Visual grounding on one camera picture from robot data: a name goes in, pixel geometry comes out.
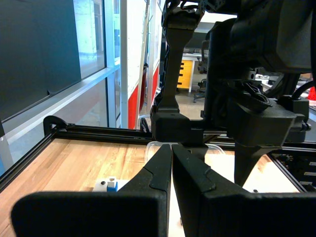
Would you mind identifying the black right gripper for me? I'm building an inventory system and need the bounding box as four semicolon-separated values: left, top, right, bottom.
152;96;311;187

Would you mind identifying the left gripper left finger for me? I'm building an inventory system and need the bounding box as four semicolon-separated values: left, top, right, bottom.
10;144;173;237

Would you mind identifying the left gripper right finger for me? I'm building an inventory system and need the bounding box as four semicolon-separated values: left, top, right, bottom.
172;144;316;237

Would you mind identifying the white plastic board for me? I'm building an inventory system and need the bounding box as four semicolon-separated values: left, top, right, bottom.
93;148;301;237

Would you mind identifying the small blue white plug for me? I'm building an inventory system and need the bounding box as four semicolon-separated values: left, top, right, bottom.
107;176;118;192

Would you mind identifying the clear plastic tub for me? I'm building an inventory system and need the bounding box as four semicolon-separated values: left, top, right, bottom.
145;141;224;163

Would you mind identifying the yellow drawer cabinet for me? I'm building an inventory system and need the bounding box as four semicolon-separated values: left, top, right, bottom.
177;59;194;91

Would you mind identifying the black office chair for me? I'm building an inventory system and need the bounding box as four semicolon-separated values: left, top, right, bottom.
193;40;210;103

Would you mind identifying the black aluminium frame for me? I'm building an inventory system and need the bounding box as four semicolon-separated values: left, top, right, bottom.
0;115;316;194

